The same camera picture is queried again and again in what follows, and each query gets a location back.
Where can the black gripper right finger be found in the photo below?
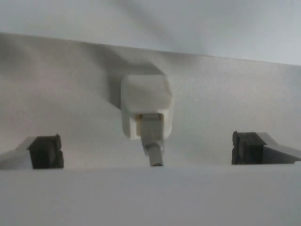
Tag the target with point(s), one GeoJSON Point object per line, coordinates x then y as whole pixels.
{"type": "Point", "coordinates": [247, 150]}

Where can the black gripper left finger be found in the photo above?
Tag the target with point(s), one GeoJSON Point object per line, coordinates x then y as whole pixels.
{"type": "Point", "coordinates": [44, 154]}

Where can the white Ethernet plug holder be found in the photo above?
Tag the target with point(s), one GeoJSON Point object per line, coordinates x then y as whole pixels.
{"type": "Point", "coordinates": [145, 94]}

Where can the white task board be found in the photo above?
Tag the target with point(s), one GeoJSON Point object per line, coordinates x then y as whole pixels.
{"type": "Point", "coordinates": [164, 21]}

